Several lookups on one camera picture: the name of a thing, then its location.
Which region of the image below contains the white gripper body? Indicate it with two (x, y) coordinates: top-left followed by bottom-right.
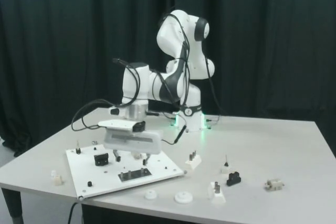
(103, 129), (163, 155)

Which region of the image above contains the white medium gear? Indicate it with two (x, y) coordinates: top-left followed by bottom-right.
(144, 189), (158, 200)

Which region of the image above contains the white large gear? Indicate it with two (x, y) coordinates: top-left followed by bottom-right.
(174, 191), (194, 205)

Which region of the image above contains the white task board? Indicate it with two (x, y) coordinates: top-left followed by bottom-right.
(65, 144), (187, 201)

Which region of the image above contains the flat white wrist plate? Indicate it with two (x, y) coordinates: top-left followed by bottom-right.
(97, 119), (135, 132)

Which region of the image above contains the white square peg holder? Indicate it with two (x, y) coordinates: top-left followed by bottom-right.
(185, 157), (202, 174)

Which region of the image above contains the white round peg holder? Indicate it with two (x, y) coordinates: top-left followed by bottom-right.
(208, 181), (226, 205)

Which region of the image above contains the black D-SUB plug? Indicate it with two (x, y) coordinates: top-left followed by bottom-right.
(226, 172), (242, 187)

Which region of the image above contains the black table leg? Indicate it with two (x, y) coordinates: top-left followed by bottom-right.
(1, 187), (23, 224)

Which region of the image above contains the pale Ethernet plug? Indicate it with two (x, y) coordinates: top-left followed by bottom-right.
(264, 178), (284, 190)

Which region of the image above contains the black curtain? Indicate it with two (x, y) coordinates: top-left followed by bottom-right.
(0, 0), (336, 156)

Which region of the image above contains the thin black rod on wire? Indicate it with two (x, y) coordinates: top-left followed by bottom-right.
(160, 125), (187, 145)

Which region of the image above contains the black looped camera cable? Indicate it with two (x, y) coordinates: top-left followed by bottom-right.
(71, 99), (124, 132)

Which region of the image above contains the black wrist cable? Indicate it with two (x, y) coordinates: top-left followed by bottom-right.
(112, 58), (148, 109)

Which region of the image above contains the black floor cable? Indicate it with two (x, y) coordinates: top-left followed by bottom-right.
(68, 201), (79, 224)

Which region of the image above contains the black base cable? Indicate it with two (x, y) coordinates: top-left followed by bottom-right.
(204, 57), (223, 125)

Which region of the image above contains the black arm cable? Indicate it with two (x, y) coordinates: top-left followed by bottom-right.
(157, 11), (192, 109)

